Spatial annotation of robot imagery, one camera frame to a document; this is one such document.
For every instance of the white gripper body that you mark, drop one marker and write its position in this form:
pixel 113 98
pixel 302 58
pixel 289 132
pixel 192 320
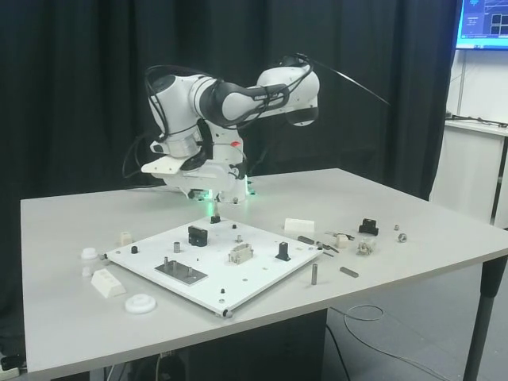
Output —
pixel 206 180

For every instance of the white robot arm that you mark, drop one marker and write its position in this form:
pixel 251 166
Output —
pixel 301 79

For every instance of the white task board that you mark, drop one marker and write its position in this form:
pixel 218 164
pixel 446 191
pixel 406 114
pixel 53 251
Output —
pixel 214 262

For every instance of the small cream holder block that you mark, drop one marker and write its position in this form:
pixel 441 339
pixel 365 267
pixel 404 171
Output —
pixel 125 238

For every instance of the long white holder block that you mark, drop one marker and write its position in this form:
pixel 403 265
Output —
pixel 299 224

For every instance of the metal round peg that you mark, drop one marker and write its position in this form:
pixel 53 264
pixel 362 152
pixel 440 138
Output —
pixel 314 274

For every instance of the white large gear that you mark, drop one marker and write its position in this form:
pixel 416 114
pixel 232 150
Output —
pixel 139 305

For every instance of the white holder with square holes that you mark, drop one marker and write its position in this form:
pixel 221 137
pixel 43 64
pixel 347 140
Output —
pixel 107 283

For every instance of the metal square peg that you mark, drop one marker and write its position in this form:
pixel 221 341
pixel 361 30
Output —
pixel 349 271

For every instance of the black D-SUB plug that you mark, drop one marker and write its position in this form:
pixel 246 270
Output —
pixel 368 227

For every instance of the black curtains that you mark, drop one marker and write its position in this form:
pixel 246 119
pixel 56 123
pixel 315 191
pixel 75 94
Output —
pixel 79 79

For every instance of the metal nut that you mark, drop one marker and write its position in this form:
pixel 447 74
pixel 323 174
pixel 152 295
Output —
pixel 402 237

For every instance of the white cabinet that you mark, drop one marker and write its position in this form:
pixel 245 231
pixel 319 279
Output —
pixel 468 166

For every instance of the grey table leg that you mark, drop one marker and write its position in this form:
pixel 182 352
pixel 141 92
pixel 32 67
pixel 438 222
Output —
pixel 482 317

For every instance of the blue screen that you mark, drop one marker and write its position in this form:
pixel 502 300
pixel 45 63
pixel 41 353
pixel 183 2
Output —
pixel 484 24

